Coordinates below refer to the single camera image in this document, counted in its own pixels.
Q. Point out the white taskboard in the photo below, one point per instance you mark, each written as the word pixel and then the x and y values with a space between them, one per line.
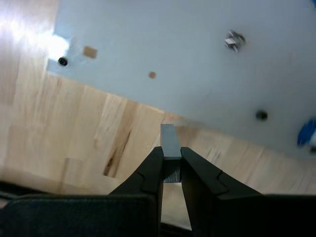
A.
pixel 172 49

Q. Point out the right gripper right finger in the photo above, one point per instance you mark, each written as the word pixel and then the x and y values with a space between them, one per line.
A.
pixel 234 217

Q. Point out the black socket head screw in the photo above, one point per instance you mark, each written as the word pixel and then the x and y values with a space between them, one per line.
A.
pixel 63 61
pixel 261 114

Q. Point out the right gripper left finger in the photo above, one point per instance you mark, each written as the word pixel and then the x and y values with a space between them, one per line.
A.
pixel 111 217

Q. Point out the grey square metal bar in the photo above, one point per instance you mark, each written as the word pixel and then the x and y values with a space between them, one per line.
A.
pixel 170 143

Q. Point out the small blue socket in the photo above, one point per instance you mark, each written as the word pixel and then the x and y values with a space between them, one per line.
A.
pixel 304 133

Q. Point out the silver metal bolt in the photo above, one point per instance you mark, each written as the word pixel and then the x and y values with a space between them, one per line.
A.
pixel 234 40

